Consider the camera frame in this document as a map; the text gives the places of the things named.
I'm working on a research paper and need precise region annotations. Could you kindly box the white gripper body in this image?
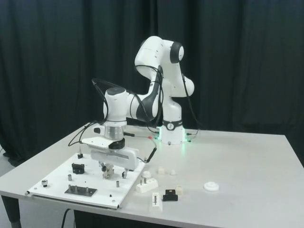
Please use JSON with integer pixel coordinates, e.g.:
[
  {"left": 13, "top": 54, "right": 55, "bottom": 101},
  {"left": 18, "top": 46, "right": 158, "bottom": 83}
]
[{"left": 90, "top": 146, "right": 139, "bottom": 171}]

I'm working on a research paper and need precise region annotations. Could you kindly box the black D-SUB plug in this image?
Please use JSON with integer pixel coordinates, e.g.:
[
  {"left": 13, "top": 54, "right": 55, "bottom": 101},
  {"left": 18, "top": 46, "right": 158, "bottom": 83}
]
[{"left": 162, "top": 189, "right": 179, "bottom": 202}]

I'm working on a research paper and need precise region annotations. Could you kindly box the flat white mounting plate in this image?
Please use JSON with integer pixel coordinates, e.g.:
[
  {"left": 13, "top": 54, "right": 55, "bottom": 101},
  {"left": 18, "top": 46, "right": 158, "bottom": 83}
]
[{"left": 81, "top": 137, "right": 113, "bottom": 150}]

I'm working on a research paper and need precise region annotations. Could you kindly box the white peg holder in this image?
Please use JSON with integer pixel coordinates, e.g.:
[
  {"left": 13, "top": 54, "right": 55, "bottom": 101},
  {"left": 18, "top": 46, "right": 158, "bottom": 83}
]
[
  {"left": 135, "top": 178, "right": 159, "bottom": 193},
  {"left": 148, "top": 191, "right": 163, "bottom": 212}
]

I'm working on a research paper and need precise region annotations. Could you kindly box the white task board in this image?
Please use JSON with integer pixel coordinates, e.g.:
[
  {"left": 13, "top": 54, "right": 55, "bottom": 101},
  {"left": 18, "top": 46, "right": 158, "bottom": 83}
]
[{"left": 25, "top": 149, "right": 146, "bottom": 211}]

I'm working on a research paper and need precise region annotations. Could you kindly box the white large gear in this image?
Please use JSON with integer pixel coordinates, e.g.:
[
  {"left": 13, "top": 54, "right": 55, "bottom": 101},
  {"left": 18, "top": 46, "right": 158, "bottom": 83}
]
[{"left": 203, "top": 181, "right": 219, "bottom": 193}]

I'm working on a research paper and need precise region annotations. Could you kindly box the dark table leg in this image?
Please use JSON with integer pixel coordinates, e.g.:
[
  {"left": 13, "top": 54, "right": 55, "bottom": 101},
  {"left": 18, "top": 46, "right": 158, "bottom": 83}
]
[{"left": 1, "top": 196, "right": 21, "bottom": 228}]

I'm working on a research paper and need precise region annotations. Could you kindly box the black curtain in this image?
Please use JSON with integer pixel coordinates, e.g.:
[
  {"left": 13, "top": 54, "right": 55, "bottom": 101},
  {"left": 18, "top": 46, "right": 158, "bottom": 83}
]
[{"left": 0, "top": 0, "right": 304, "bottom": 164}]

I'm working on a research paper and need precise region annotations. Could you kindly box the thin black rod on wire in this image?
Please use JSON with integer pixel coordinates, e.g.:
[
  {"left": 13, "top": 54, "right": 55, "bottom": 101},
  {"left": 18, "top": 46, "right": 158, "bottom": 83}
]
[{"left": 123, "top": 133, "right": 158, "bottom": 164}]

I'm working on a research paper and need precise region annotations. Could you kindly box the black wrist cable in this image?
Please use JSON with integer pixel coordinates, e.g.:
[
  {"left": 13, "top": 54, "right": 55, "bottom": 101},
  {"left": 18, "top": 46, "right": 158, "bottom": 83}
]
[{"left": 68, "top": 121, "right": 105, "bottom": 147}]

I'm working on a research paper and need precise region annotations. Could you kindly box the black floor cable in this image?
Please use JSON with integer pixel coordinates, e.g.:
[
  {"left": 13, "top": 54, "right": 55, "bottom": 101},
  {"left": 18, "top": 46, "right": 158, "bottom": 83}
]
[{"left": 62, "top": 208, "right": 74, "bottom": 228}]

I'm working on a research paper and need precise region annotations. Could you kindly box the black base cable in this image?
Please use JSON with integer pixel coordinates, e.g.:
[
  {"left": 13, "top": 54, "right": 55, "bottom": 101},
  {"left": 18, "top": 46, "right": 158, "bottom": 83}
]
[{"left": 180, "top": 71, "right": 202, "bottom": 138}]

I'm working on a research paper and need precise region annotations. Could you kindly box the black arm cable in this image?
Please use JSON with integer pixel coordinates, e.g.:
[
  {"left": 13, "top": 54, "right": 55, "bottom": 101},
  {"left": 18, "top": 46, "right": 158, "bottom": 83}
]
[{"left": 91, "top": 65, "right": 167, "bottom": 133}]

